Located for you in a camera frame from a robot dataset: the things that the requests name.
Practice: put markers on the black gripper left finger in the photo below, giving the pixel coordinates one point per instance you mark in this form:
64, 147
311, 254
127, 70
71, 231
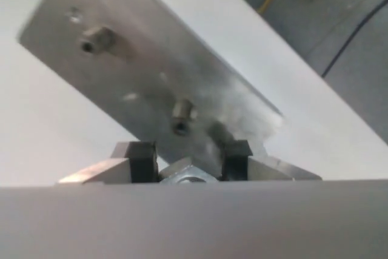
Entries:
144, 165

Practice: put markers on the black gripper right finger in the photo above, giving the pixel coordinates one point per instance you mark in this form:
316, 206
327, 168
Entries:
235, 162

